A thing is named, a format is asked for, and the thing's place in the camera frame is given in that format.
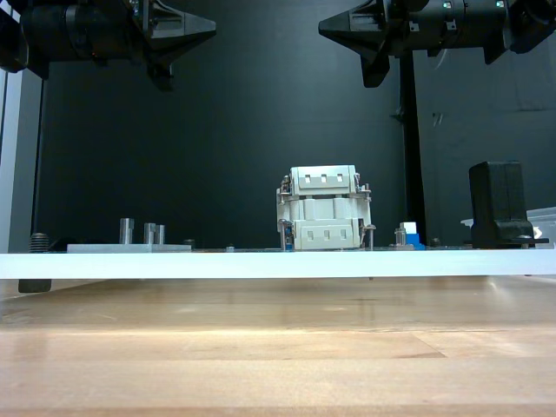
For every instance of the small silver connector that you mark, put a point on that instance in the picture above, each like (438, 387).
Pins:
(398, 236)

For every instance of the silver metal post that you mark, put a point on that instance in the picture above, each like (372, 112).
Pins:
(150, 234)
(127, 230)
(161, 234)

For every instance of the black board foot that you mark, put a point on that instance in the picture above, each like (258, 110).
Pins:
(35, 285)

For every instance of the small blue white connector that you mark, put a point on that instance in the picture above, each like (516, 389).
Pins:
(412, 241)

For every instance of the grey metal plate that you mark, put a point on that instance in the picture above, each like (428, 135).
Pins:
(130, 248)

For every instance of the grey connector socket base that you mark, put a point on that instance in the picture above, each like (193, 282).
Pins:
(326, 234)

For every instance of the white task board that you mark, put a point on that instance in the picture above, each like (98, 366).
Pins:
(278, 265)

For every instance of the ribbed black board screw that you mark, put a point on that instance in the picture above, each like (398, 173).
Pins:
(38, 243)

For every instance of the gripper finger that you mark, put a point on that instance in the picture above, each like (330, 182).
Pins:
(354, 25)
(367, 47)
(191, 26)
(174, 48)

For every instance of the black connector housing block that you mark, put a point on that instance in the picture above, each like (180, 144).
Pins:
(495, 204)

